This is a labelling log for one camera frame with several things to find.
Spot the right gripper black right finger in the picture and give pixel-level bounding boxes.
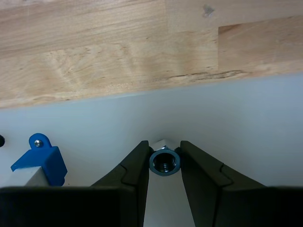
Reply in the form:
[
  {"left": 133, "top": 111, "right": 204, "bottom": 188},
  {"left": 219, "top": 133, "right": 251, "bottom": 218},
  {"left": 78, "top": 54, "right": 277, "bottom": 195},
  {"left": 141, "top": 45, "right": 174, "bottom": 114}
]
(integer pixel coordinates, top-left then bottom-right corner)
[{"left": 180, "top": 140, "right": 303, "bottom": 227}]

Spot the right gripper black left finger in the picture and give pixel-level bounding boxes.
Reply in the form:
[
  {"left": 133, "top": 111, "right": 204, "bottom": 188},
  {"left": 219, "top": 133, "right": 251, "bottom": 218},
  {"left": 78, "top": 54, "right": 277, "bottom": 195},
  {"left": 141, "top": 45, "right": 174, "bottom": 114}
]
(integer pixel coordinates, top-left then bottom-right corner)
[{"left": 0, "top": 140, "right": 151, "bottom": 227}]

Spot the silver M12 hex nut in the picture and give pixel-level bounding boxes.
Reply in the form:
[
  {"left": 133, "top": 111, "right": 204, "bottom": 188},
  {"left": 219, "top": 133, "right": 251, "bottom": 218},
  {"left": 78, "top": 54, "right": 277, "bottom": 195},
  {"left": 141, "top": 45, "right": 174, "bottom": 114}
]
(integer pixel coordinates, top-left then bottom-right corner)
[{"left": 149, "top": 145, "right": 181, "bottom": 177}]

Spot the white plastic board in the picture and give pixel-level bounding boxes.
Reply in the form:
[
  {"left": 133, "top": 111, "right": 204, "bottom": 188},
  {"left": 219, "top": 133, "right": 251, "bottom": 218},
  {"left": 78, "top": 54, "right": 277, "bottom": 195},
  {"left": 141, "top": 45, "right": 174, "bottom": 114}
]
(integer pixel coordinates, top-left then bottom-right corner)
[{"left": 0, "top": 72, "right": 303, "bottom": 227}]

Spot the small blue connector bracket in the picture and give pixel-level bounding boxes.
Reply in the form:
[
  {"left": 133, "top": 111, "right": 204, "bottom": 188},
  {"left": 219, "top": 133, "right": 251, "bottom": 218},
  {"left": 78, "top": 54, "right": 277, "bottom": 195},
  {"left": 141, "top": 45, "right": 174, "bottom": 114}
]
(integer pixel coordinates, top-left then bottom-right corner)
[{"left": 0, "top": 132, "right": 68, "bottom": 187}]

